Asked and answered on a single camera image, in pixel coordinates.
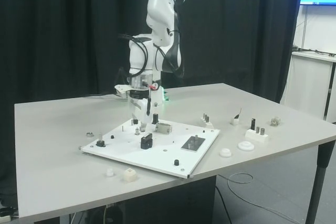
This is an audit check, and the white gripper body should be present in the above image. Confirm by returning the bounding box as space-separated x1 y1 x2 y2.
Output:
128 98 151 124

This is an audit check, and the white medium gear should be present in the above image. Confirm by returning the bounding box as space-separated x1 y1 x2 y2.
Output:
219 147 234 158

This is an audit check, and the white large gear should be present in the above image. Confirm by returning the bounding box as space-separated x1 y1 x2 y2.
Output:
237 141 255 152

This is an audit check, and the flat white wrist plate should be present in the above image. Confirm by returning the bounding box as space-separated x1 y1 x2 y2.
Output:
114 84 133 97

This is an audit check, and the white task board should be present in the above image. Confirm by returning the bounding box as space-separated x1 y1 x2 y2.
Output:
80 118 221 180

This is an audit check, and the white square block holder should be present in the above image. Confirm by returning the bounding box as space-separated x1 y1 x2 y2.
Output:
122 168 137 183

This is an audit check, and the black control cabinet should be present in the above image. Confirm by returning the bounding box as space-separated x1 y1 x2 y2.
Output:
59 175 217 224

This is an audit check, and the black curtain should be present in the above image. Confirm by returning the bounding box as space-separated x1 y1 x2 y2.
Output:
0 0 307 204

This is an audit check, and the white round peg holder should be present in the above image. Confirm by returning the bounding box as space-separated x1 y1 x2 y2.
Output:
245 128 270 144

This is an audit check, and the white cabinet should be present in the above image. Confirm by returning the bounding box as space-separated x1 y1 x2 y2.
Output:
279 50 336 124

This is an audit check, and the black table leg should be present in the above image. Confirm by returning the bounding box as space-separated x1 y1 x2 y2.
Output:
306 140 336 224

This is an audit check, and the thin black rod on wire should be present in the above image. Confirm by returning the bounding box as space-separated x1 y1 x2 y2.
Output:
146 83 158 116

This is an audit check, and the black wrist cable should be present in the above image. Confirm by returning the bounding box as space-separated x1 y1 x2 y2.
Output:
118 33 149 78

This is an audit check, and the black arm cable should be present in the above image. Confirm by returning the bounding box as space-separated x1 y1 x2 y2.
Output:
140 0 185 78

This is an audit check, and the black floor cable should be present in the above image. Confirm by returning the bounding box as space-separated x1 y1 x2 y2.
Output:
215 185 230 224

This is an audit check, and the thin grey floor cable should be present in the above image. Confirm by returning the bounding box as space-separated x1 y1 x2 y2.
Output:
227 173 261 224

